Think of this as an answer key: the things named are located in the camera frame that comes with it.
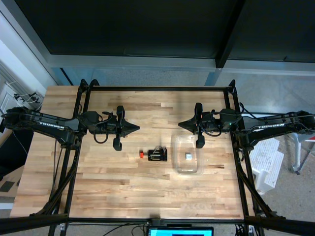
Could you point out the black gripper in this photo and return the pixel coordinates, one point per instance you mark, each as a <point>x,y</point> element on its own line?
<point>209,124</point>
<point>108,127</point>

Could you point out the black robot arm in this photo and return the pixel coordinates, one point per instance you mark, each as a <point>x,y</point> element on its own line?
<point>270,126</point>
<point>49,124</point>

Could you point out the small white block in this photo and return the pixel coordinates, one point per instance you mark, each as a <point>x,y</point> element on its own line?
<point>188,156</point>

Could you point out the black clamp fixture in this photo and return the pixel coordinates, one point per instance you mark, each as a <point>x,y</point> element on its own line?
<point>157,157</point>

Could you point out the clear plastic tub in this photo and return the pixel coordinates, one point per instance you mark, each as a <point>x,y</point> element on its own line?
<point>187,169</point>

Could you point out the white foam packing block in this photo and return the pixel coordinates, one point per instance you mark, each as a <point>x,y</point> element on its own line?
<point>268,162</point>

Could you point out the blue laptop screen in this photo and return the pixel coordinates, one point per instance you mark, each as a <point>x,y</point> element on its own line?
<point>179,232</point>

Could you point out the grey metal stand leg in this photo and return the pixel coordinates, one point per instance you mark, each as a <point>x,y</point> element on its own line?
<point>297,157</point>

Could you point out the brown cardboard box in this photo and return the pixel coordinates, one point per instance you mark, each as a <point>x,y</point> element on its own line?
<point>12,175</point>

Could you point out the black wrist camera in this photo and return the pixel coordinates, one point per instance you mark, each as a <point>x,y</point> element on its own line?
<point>89,118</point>
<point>229,117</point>

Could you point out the grey aluminium window frame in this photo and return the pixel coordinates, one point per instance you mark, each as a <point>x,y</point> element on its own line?
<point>147,60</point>

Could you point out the black wall post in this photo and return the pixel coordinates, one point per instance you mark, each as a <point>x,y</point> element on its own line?
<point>229,37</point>

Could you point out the black aluminium table frame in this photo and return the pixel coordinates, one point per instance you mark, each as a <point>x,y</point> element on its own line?
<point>29,223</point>

